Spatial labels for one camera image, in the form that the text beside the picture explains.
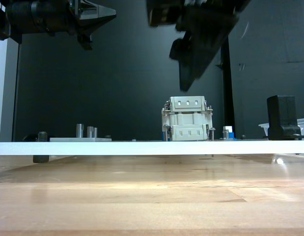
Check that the small blue white connector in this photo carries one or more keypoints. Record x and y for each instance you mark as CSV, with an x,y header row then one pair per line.
x,y
230,129

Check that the white mounting board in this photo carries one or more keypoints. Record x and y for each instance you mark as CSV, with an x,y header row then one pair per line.
x,y
142,148

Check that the grey metal block with pins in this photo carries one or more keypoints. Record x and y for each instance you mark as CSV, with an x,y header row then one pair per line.
x,y
80,139

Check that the beige connector hub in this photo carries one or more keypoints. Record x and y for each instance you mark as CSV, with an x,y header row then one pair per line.
x,y
176,120

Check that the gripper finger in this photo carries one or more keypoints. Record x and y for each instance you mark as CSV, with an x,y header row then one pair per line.
x,y
92,25
203,49
105,12

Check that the blue round plug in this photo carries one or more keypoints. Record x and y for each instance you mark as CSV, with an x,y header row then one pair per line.
x,y
163,137

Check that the clear plastic tub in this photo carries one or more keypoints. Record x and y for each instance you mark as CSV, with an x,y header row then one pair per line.
x,y
303,124

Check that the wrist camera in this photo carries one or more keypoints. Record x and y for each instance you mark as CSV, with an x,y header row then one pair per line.
x,y
164,13

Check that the beige HAN10E connector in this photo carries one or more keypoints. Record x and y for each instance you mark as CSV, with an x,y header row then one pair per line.
x,y
186,107

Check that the black round knob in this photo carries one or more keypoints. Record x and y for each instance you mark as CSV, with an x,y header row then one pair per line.
x,y
31,138

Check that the small metal socket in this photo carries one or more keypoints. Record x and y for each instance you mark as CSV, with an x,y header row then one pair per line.
x,y
225,135

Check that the black socket housing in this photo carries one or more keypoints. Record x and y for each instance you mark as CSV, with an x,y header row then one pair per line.
x,y
282,115

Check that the black metal frame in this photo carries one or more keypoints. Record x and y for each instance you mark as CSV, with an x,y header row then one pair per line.
x,y
228,110

